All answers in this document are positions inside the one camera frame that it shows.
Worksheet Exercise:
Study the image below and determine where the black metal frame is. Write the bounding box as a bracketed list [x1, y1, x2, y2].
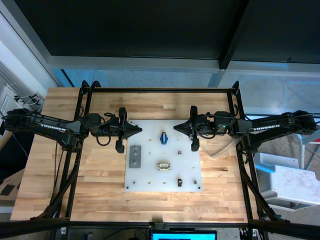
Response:
[0, 79, 320, 240]

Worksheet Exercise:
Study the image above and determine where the blue-edged screen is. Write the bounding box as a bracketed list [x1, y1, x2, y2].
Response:
[149, 229, 218, 240]

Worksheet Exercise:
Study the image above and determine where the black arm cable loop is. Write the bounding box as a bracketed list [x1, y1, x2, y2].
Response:
[95, 131, 112, 147]

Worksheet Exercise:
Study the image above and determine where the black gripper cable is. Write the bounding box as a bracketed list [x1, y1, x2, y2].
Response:
[197, 112, 217, 120]

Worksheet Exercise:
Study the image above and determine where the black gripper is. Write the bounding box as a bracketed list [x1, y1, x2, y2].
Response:
[107, 107, 143, 154]
[173, 105, 214, 153]

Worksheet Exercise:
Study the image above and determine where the white taskboard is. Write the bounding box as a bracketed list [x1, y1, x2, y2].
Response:
[124, 119, 204, 193]

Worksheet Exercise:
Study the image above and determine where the white plastic step stool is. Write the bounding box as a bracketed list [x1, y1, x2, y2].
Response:
[254, 152, 320, 213]

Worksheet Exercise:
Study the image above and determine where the small black camera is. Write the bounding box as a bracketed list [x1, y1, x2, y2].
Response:
[152, 219, 168, 231]

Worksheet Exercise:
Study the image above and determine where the black arm short cable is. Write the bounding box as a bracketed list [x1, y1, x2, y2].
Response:
[103, 112, 116, 125]

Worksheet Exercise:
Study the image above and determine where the black vertical column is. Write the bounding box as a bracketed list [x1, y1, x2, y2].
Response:
[218, 0, 251, 71]

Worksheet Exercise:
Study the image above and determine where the grey metal plate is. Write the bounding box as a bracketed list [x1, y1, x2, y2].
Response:
[128, 144, 143, 169]

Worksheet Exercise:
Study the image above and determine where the blue bar holder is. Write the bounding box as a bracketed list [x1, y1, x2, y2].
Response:
[158, 131, 169, 146]

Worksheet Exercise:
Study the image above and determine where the white metal stand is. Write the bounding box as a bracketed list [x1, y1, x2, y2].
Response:
[294, 124, 320, 181]

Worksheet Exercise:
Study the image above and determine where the tangled cable bundle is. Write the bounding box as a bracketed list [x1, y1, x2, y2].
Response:
[11, 92, 46, 108]

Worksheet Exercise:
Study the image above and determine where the brown cardboard box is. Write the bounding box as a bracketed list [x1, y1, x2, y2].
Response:
[0, 167, 26, 201]

